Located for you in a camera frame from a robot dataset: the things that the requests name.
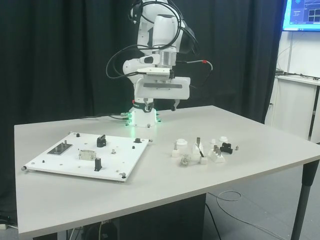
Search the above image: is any black device on cabinet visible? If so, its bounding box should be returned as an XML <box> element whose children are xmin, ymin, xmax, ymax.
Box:
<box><xmin>275</xmin><ymin>70</ymin><xmax>320</xmax><ymax>81</ymax></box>

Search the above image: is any clear Ethernet plug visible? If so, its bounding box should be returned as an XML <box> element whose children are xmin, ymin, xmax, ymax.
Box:
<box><xmin>178</xmin><ymin>154</ymin><xmax>192</xmax><ymax>168</ymax></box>

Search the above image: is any black cable at arm foot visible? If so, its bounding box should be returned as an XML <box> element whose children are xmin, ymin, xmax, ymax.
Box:
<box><xmin>82</xmin><ymin>112</ymin><xmax>131</xmax><ymax>122</ymax></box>

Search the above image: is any white cabinet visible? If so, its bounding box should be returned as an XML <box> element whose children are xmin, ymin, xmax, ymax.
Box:
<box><xmin>264</xmin><ymin>74</ymin><xmax>320</xmax><ymax>145</ymax></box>

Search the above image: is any black floor cable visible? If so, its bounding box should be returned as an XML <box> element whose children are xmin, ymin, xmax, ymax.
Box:
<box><xmin>204</xmin><ymin>203</ymin><xmax>227</xmax><ymax>240</ymax></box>

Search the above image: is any white holder with pegs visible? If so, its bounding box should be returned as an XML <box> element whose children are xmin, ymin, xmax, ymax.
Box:
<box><xmin>208</xmin><ymin>148</ymin><xmax>226</xmax><ymax>164</ymax></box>

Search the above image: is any black D-SUB plug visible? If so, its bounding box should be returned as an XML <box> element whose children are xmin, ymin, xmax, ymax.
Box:
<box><xmin>219</xmin><ymin>141</ymin><xmax>234</xmax><ymax>154</ymax></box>

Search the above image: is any grey floor cable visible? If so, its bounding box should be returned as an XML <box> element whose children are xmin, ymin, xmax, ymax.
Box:
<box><xmin>215</xmin><ymin>190</ymin><xmax>298</xmax><ymax>232</ymax></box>

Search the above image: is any black curtain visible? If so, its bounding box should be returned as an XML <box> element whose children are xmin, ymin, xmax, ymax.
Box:
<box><xmin>0</xmin><ymin>0</ymin><xmax>286</xmax><ymax>227</ymax></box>

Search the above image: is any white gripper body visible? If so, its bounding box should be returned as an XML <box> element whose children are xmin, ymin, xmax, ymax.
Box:
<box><xmin>135</xmin><ymin>76</ymin><xmax>192</xmax><ymax>101</ymax></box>

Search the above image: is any blue screen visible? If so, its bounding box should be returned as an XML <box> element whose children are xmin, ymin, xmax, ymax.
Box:
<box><xmin>281</xmin><ymin>0</ymin><xmax>320</xmax><ymax>33</ymax></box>

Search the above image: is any white large gear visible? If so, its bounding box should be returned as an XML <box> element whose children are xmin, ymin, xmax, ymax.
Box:
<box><xmin>175</xmin><ymin>137</ymin><xmax>189</xmax><ymax>149</ymax></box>

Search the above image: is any black table leg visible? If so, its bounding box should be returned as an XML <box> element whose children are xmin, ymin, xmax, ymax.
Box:
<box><xmin>290</xmin><ymin>159</ymin><xmax>320</xmax><ymax>240</ymax></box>

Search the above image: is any white task board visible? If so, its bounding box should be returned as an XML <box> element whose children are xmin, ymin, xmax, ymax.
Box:
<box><xmin>21</xmin><ymin>131</ymin><xmax>154</xmax><ymax>185</ymax></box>

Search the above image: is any thin black rod with wire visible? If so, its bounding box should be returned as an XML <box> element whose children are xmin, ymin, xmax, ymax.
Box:
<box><xmin>174</xmin><ymin>58</ymin><xmax>215</xmax><ymax>88</ymax></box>

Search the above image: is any white USB plug holder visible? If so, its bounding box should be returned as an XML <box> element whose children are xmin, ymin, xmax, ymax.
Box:
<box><xmin>191</xmin><ymin>142</ymin><xmax>204</xmax><ymax>157</ymax></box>

